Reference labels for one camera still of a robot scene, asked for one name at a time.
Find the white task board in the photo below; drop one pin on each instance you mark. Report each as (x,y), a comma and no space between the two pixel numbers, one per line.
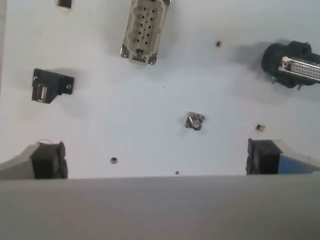
(125,100)

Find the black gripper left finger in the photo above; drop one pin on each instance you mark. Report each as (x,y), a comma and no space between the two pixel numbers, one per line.
(47,162)

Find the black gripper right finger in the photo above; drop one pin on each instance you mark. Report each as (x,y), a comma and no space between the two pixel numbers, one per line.
(265,157)

